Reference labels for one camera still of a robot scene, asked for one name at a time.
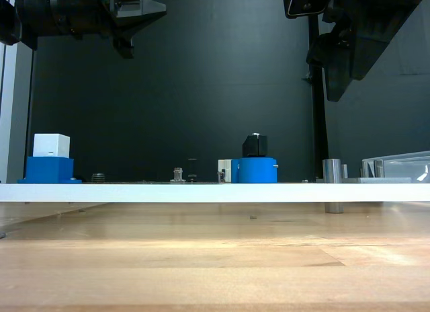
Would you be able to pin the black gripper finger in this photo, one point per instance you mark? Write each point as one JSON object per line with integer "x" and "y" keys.
{"x": 336, "y": 73}
{"x": 151, "y": 7}
{"x": 373, "y": 39}
{"x": 134, "y": 23}

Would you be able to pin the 16mm steel cylinder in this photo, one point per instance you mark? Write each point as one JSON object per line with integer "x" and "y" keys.
{"x": 332, "y": 170}

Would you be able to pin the black plug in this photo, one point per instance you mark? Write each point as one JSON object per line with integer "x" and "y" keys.
{"x": 253, "y": 145}

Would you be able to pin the grey bar holder block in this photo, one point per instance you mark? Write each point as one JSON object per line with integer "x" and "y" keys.
{"x": 363, "y": 180}

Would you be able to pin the clear plastic tub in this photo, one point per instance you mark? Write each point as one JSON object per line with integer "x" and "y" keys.
{"x": 403, "y": 164}

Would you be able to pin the white square block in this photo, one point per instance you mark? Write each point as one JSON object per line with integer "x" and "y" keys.
{"x": 50, "y": 145}

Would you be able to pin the beige connector housing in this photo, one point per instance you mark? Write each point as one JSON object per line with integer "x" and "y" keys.
{"x": 225, "y": 165}

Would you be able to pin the small black socket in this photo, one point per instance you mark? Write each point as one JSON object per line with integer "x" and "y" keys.
{"x": 192, "y": 165}

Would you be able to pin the black ribbed knob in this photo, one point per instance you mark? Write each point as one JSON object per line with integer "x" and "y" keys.
{"x": 98, "y": 178}

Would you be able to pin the small metal connector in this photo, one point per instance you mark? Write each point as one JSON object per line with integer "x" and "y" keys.
{"x": 178, "y": 175}

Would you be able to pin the white task board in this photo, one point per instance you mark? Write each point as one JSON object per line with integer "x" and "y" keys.
{"x": 201, "y": 192}

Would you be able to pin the black metal frame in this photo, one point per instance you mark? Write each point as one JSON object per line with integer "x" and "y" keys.
{"x": 319, "y": 123}

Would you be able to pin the blue round mount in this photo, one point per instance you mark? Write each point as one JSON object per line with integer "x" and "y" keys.
{"x": 255, "y": 170}

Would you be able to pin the blue square mount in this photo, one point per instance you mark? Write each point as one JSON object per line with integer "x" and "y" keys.
{"x": 47, "y": 170}

